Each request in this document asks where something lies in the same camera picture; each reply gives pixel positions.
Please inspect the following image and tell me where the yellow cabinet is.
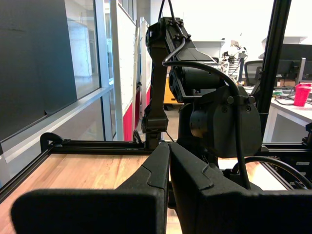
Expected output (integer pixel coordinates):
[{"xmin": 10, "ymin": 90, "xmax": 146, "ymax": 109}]
[{"xmin": 163, "ymin": 73, "xmax": 184, "ymax": 105}]

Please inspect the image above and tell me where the black office chair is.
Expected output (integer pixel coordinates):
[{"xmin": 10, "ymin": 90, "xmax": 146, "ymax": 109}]
[{"xmin": 243, "ymin": 60, "xmax": 264, "ymax": 86}]

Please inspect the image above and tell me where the black computer monitor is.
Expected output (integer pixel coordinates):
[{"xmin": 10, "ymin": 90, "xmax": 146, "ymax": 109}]
[{"xmin": 276, "ymin": 43, "xmax": 312, "ymax": 81}]

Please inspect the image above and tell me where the pink plastic cup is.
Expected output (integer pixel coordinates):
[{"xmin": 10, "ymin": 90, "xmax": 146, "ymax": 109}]
[{"xmin": 293, "ymin": 82, "xmax": 312, "ymax": 107}]

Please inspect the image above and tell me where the white desk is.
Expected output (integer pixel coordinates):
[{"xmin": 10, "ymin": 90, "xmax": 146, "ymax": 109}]
[{"xmin": 262, "ymin": 96, "xmax": 312, "ymax": 144}]

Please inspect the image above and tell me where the black aluminium table frame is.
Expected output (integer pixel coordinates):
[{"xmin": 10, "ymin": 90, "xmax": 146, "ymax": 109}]
[{"xmin": 0, "ymin": 0, "xmax": 312, "ymax": 204}]

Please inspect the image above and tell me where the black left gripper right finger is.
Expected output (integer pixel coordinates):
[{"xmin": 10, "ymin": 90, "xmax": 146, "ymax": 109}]
[{"xmin": 170, "ymin": 143, "xmax": 312, "ymax": 234}]

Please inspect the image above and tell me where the red partition panel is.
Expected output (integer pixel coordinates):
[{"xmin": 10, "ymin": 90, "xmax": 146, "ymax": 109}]
[
  {"xmin": 145, "ymin": 85, "xmax": 152, "ymax": 108},
  {"xmin": 122, "ymin": 101, "xmax": 134, "ymax": 142}
]

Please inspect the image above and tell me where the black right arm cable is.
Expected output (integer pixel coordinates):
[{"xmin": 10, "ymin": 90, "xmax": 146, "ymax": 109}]
[{"xmin": 158, "ymin": 0, "xmax": 312, "ymax": 191}]

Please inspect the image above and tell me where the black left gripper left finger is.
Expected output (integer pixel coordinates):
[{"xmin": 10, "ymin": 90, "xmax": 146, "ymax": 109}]
[{"xmin": 11, "ymin": 142, "xmax": 170, "ymax": 234}]

